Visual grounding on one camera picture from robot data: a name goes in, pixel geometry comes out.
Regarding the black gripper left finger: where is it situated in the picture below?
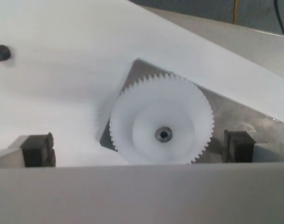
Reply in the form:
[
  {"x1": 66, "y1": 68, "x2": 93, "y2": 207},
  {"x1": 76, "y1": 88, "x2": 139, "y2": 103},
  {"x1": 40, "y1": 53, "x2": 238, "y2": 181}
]
[{"x1": 0, "y1": 132, "x2": 57, "y2": 168}]

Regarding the white medium gear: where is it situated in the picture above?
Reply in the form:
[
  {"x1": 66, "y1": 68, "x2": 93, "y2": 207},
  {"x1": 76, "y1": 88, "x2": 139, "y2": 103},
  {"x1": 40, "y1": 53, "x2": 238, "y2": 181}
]
[{"x1": 109, "y1": 72, "x2": 215, "y2": 165}]

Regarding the yellow cable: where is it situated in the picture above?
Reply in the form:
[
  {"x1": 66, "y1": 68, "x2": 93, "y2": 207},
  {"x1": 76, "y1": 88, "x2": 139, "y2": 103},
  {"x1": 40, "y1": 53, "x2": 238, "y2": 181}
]
[{"x1": 233, "y1": 0, "x2": 239, "y2": 24}]

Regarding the black cable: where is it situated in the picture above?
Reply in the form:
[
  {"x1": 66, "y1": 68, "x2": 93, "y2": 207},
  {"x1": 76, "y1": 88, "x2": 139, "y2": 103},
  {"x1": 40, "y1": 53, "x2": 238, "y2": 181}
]
[{"x1": 273, "y1": 0, "x2": 284, "y2": 35}]

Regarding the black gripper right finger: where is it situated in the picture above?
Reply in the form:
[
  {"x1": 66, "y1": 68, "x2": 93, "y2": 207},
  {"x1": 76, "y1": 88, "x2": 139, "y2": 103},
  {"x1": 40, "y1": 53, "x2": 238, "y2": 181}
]
[{"x1": 223, "y1": 129, "x2": 284, "y2": 164}]

